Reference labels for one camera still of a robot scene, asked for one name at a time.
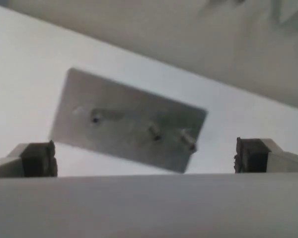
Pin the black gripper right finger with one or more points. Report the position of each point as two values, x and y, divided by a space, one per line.
253 156

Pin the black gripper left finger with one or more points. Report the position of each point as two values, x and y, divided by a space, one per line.
37 161

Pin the white task board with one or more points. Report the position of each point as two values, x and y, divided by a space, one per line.
27 86

